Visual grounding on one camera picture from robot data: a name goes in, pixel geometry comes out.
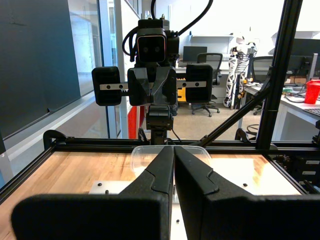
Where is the dark wall board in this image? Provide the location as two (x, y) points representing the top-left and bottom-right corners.
(0, 0), (81, 141)

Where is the red cabinet panel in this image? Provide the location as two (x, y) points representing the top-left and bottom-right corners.
(127, 106), (146, 140)

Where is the black computer monitor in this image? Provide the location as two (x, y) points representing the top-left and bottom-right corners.
(183, 45), (208, 63)
(294, 38), (320, 81)

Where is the red plastic bucket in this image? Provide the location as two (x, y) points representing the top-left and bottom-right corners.
(304, 79), (320, 105)

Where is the black frame clamp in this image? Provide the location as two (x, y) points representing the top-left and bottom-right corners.
(42, 129), (68, 151)
(234, 127), (250, 141)

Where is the brown cardboard box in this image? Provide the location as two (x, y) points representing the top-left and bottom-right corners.
(289, 76), (308, 85)

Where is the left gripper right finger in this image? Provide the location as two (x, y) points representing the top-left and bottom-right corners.
(174, 146), (320, 240)

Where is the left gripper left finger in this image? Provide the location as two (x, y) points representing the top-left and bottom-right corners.
(11, 146), (175, 240)

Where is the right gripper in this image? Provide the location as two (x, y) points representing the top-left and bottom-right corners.
(91, 64), (214, 107)

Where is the black electronics box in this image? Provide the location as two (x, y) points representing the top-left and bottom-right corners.
(272, 152), (320, 196)

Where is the yellow black tool case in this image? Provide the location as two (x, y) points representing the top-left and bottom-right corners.
(176, 87), (188, 103)

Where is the black office chair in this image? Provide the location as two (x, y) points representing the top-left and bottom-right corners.
(249, 56), (275, 116)
(190, 52), (224, 118)

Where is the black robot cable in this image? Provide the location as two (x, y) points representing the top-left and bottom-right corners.
(121, 26), (139, 63)
(150, 0), (158, 20)
(177, 0), (215, 36)

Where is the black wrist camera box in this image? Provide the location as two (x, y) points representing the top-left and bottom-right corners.
(136, 27), (167, 63)

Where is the white desk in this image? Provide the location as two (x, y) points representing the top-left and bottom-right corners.
(243, 83), (320, 142)

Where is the black aluminium frame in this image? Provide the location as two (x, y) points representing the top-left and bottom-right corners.
(0, 0), (320, 208)

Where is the white board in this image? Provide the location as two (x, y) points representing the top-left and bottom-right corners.
(88, 179), (303, 240)

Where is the clear plastic tub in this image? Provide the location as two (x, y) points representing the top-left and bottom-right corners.
(130, 144), (212, 179)

